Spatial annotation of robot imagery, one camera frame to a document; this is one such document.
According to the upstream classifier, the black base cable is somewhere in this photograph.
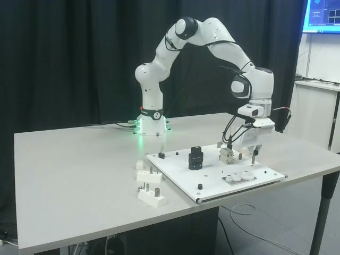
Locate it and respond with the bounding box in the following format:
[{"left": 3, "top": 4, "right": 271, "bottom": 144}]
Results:
[{"left": 84, "top": 121, "right": 139, "bottom": 130}]

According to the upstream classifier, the white round peg holder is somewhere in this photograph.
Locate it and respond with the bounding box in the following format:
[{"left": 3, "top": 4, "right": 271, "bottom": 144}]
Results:
[{"left": 137, "top": 188, "right": 168, "bottom": 209}]

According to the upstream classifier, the black curtain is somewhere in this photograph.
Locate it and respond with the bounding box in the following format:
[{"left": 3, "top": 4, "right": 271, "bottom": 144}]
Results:
[{"left": 0, "top": 0, "right": 303, "bottom": 139}]

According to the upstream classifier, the black table leg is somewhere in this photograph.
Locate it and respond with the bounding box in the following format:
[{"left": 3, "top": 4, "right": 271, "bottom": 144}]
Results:
[{"left": 310, "top": 174, "right": 335, "bottom": 255}]

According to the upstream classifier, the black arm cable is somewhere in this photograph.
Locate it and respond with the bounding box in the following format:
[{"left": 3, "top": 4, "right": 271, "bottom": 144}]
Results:
[{"left": 164, "top": 33, "right": 257, "bottom": 146}]

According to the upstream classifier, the grey floor cable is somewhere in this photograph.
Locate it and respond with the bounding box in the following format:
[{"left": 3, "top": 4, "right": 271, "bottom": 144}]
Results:
[{"left": 229, "top": 203, "right": 340, "bottom": 249}]

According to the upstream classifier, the white cabinet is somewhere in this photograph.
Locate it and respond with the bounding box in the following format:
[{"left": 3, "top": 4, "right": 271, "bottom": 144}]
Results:
[{"left": 287, "top": 79, "right": 340, "bottom": 154}]

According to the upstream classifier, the white square peg holder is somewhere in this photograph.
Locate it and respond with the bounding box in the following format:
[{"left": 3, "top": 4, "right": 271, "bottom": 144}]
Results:
[{"left": 135, "top": 169, "right": 162, "bottom": 184}]

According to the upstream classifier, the black D-SUB plug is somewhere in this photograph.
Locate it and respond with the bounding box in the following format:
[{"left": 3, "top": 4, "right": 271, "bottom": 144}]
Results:
[{"left": 187, "top": 145, "right": 205, "bottom": 171}]

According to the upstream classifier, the blue screen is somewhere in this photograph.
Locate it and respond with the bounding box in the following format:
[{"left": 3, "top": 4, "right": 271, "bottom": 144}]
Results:
[{"left": 302, "top": 0, "right": 340, "bottom": 35}]

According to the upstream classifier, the white task board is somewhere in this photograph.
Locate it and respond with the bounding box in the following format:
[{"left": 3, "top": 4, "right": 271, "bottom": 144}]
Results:
[{"left": 144, "top": 141, "right": 289, "bottom": 206}]

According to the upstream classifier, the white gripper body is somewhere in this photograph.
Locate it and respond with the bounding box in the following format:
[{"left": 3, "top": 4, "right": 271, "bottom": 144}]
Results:
[{"left": 240, "top": 124, "right": 275, "bottom": 149}]

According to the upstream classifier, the thin black rod on wire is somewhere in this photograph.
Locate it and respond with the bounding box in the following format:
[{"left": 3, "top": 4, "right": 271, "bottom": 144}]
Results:
[{"left": 273, "top": 105, "right": 293, "bottom": 133}]

